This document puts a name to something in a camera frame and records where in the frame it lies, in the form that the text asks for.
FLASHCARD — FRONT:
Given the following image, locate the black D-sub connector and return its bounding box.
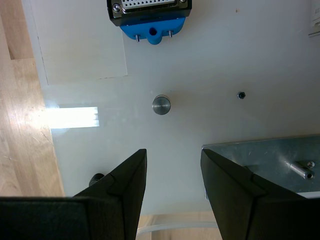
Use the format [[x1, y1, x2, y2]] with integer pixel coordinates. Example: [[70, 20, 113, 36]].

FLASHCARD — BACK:
[[106, 0, 193, 27]]

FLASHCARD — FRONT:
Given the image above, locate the white taskboard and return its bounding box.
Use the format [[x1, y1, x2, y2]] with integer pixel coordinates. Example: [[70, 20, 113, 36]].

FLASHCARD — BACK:
[[21, 0, 320, 218]]

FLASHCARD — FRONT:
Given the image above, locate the black round knob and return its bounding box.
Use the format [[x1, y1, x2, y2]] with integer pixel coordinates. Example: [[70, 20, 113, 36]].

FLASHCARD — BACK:
[[88, 172, 106, 187]]

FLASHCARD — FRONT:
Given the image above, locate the blue round connector mount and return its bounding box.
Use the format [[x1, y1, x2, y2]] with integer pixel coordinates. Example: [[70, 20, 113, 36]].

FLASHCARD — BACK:
[[119, 16, 187, 46]]

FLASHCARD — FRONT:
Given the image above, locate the steel 16mm cylinder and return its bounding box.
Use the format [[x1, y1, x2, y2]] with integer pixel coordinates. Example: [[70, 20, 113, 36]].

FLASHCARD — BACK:
[[151, 94, 172, 116]]

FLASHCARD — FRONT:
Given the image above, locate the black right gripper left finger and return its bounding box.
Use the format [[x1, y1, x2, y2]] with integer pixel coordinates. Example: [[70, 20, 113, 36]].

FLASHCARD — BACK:
[[0, 148, 148, 240]]

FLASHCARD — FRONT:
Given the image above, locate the grey metal plate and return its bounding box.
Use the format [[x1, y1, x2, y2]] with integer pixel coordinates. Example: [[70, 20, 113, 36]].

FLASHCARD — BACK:
[[201, 134, 320, 201]]

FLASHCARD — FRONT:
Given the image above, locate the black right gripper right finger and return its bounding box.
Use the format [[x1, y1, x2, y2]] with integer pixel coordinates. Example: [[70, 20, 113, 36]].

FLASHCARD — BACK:
[[201, 148, 320, 240]]

